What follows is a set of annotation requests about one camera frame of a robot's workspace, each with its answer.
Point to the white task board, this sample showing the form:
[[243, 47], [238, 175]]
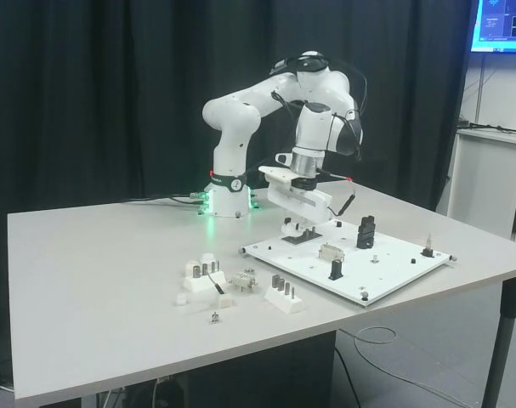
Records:
[[389, 272]]

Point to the blue screen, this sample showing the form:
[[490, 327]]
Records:
[[495, 25]]

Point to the metal round peg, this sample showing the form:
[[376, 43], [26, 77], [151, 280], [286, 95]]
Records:
[[196, 270], [215, 267], [205, 269]]

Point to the black box under table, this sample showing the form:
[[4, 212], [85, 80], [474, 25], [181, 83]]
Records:
[[240, 374]]

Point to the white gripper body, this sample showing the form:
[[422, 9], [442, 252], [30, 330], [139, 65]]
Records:
[[300, 208]]

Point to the black curtains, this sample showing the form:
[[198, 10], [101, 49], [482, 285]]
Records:
[[92, 85]]

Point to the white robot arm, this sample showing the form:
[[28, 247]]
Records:
[[232, 127]]

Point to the white medium gear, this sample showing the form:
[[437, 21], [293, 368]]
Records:
[[208, 257]]

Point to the metal BNC plug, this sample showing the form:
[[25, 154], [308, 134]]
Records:
[[214, 318]]

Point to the small white plug holder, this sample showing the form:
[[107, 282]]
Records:
[[223, 301]]

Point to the black D-SUB plug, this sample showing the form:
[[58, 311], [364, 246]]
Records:
[[365, 238]]

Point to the white peg holder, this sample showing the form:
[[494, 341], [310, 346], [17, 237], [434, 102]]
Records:
[[283, 302], [196, 284]]

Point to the white cabinet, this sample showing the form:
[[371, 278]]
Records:
[[487, 178]]

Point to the white small gear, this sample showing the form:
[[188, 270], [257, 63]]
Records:
[[181, 298]]

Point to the beige waterproof plug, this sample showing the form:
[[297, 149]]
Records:
[[240, 281]]

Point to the dark grey table leg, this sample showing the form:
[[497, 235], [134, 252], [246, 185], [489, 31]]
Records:
[[502, 340]]

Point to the black USB plug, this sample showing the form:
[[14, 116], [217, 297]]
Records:
[[220, 290]]

